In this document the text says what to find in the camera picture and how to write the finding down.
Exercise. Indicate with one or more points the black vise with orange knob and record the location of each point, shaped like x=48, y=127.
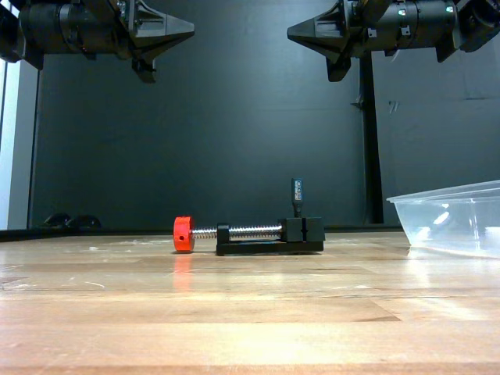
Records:
x=304, y=234

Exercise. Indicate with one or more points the black curved frame bracket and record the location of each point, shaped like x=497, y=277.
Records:
x=56, y=219
x=84, y=221

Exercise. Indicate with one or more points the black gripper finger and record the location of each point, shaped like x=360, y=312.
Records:
x=324, y=31
x=172, y=45
x=172, y=27
x=320, y=48

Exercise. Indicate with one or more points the clear plastic tub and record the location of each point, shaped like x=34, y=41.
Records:
x=449, y=242

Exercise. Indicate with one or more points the black metal table frame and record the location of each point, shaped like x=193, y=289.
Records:
x=39, y=234

